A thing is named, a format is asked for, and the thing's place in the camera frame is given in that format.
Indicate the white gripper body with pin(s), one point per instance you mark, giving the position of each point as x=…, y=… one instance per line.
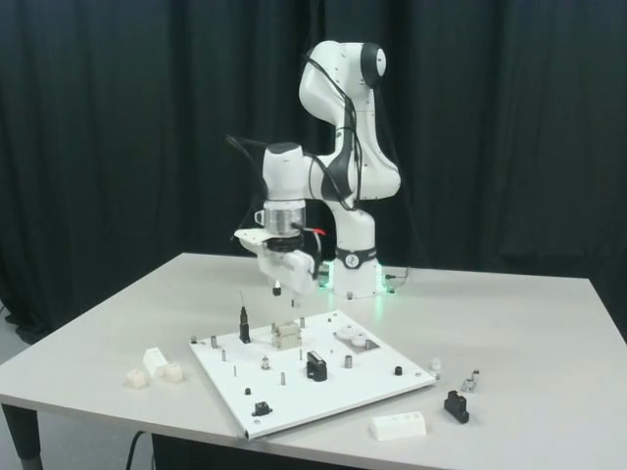
x=289, y=269

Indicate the beige waterproof plug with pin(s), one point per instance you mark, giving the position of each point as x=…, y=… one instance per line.
x=285, y=337

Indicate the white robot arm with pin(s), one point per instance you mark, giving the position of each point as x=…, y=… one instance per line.
x=316, y=88

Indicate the flat white mounting plate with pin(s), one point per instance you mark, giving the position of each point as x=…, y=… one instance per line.
x=250, y=238

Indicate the metal BNC plug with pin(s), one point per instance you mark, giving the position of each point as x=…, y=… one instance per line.
x=264, y=362

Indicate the white medium gear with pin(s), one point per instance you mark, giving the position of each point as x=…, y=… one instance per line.
x=359, y=339

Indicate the metal large round peg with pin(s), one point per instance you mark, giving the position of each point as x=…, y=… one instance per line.
x=347, y=362

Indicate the white task board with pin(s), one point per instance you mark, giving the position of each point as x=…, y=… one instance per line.
x=294, y=401

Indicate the white small cube holder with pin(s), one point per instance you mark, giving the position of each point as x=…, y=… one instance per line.
x=135, y=380
x=172, y=373

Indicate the white tall holder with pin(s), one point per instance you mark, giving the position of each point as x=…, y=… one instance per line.
x=156, y=361

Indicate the white small gear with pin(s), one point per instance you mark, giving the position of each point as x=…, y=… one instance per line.
x=435, y=365

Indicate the white long peg holder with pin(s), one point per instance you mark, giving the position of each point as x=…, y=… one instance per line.
x=399, y=424

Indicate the grey Ethernet plug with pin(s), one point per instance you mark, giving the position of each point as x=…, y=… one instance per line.
x=469, y=385

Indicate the black curtain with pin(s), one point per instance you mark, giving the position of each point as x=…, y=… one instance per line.
x=98, y=122

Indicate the dark table leg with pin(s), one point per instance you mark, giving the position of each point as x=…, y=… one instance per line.
x=22, y=436

